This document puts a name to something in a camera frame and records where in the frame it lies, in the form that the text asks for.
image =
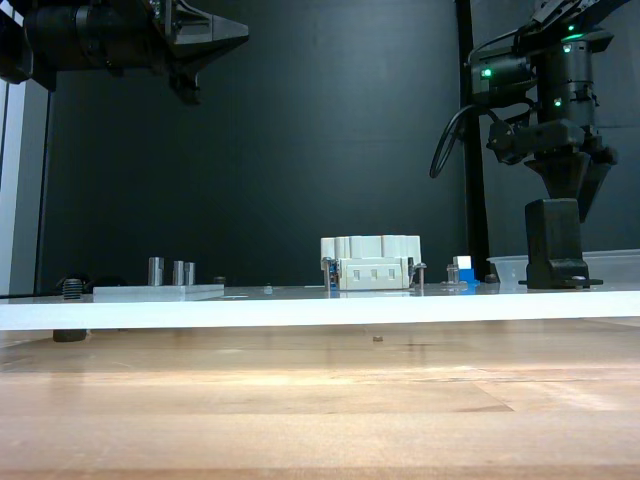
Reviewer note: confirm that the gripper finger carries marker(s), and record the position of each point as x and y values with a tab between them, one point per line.
597	180
560	177
210	30

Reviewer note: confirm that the white taskboard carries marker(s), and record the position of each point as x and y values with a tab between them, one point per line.
320	310

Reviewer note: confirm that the black connector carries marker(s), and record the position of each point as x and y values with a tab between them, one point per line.
552	240

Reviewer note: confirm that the clear plastic tub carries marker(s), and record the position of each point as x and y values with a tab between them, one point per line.
507	267

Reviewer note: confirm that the small blue holder white insert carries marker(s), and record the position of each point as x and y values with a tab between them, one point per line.
466	275

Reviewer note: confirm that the small silver metal part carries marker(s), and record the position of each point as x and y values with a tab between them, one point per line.
452	277

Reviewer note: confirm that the beige connector housing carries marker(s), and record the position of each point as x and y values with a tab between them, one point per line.
370	260

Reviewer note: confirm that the short steel peg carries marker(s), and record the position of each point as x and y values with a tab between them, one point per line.
156	272
178	274
190	275

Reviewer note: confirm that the grey metal peg plate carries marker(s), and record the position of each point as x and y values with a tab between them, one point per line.
140	292

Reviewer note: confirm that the black metal frame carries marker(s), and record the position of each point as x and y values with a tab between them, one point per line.
475	200

